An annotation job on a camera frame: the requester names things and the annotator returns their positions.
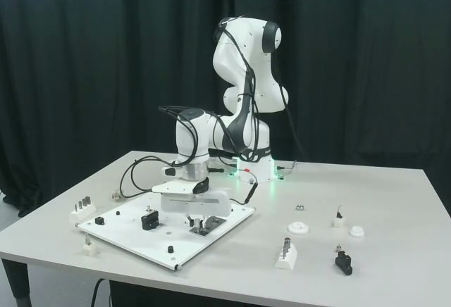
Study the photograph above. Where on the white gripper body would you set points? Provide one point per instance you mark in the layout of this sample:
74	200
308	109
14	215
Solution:
197	208

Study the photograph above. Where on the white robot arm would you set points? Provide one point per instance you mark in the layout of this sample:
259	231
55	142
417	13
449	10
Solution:
253	57

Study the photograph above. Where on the medium metal square peg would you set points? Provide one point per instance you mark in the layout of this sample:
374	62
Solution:
85	203

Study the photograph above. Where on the small white holder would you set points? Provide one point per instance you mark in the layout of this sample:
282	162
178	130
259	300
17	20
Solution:
338	222
89	249

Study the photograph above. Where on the small white box, dark window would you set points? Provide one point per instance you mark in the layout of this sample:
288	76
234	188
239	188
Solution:
171	172

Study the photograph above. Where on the metal bolt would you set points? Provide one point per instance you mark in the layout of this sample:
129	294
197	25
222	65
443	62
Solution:
299	208

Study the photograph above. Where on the small grey plug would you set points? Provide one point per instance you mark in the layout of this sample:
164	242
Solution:
116	194

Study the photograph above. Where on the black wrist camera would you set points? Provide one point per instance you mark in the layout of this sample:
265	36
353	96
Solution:
201	185

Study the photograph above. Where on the black curtain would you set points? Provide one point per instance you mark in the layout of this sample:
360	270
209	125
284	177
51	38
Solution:
88	57

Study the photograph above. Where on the white task board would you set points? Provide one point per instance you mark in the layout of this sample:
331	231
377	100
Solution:
141	247

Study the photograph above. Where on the white peg holder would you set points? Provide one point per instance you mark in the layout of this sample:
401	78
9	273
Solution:
286	260
84	210

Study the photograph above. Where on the large metal round peg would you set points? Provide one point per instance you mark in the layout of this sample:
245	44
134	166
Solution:
287	243

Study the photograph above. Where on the medium metal round peg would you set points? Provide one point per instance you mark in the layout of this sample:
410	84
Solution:
285	251

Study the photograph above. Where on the black table leg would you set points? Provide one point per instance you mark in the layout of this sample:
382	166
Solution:
14	282

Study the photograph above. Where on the black D-SUB plug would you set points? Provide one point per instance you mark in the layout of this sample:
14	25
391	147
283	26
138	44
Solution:
343	260

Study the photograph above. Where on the white large gear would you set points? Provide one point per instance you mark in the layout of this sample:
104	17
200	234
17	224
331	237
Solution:
298	229

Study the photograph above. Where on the thin black rod, red tag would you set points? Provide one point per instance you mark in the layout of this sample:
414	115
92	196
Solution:
252	192

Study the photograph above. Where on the white medium gear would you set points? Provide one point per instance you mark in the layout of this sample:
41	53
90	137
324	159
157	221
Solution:
356	232

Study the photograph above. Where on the small metal plug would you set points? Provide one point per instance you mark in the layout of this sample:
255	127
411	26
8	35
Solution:
87	240

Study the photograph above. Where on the large metal square peg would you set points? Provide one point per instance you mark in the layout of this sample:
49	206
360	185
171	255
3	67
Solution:
90	201

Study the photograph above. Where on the flat white mount plate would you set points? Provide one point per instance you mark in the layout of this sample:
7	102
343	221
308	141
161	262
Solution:
172	188

